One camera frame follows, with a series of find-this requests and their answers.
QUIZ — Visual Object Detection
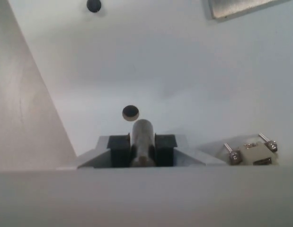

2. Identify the metal round peg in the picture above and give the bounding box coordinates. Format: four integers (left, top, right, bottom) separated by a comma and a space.
129, 119, 158, 168

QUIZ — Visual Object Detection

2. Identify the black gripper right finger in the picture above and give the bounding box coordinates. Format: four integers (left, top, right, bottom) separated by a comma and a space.
154, 133, 206, 168

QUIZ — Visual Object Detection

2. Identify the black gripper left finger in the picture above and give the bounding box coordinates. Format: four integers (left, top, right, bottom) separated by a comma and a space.
76, 133, 132, 169

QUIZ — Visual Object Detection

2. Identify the white task board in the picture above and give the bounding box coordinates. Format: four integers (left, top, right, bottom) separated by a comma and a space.
8, 0, 293, 171

